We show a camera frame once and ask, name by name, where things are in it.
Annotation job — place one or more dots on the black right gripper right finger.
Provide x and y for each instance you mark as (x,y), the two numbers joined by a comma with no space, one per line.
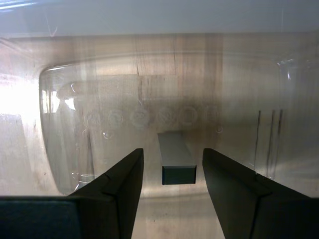
(261,216)

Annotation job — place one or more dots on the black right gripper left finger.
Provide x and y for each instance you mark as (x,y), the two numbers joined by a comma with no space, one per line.
(74,216)

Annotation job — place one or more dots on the grey metal bar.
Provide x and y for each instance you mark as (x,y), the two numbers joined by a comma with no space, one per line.
(178,159)

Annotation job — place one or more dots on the clear plastic tub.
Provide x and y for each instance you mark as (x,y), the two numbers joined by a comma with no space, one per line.
(74,99)

